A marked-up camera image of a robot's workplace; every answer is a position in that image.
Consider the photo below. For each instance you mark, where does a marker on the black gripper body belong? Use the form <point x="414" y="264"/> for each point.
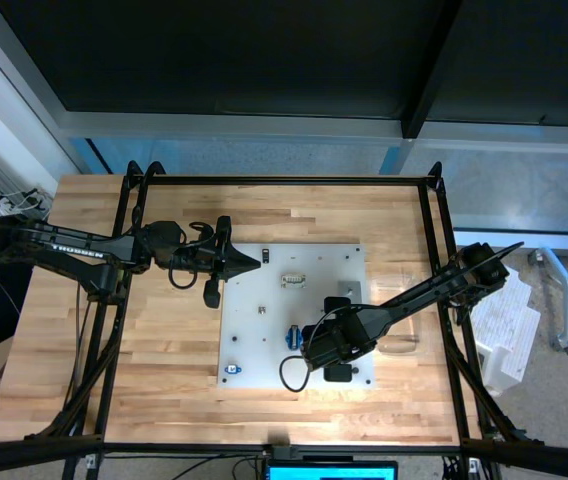
<point x="219" y="270"/>
<point x="338" y="374"/>

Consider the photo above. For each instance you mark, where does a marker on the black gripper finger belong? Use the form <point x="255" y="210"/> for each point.
<point x="236" y="268"/>
<point x="238" y="257"/>

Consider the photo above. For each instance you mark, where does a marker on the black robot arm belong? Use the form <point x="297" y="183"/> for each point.
<point x="74" y="250"/>
<point x="414" y="297"/>

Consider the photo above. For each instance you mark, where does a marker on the white taskboard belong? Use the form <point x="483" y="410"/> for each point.
<point x="274" y="360"/>

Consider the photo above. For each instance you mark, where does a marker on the black USB socket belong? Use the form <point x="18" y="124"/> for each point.
<point x="265" y="256"/>

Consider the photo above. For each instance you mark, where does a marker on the beige rectangular connector housing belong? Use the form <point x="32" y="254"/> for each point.
<point x="293" y="281"/>

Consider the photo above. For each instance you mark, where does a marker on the clear plastic tub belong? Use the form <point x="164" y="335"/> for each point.
<point x="404" y="345"/>

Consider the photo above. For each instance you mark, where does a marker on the grey metal block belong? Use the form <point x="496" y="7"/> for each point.
<point x="351" y="287"/>

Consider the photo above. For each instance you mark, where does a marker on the blue laptop screen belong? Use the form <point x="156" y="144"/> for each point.
<point x="329" y="472"/>

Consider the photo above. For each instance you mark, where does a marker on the white foam packaging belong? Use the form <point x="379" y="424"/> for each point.
<point x="504" y="325"/>

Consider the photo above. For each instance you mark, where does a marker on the blue round connector mount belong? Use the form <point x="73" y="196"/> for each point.
<point x="288" y="345"/>

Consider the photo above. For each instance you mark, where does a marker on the black aluminium frame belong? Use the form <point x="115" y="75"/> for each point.
<point x="284" y="180"/>

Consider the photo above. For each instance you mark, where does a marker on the black table-level camera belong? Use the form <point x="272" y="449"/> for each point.
<point x="284" y="452"/>

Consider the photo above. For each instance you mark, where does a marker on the blue square connector mount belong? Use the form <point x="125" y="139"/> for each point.
<point x="226" y="370"/>

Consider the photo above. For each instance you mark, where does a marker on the black vertical post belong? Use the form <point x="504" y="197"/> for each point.
<point x="429" y="75"/>

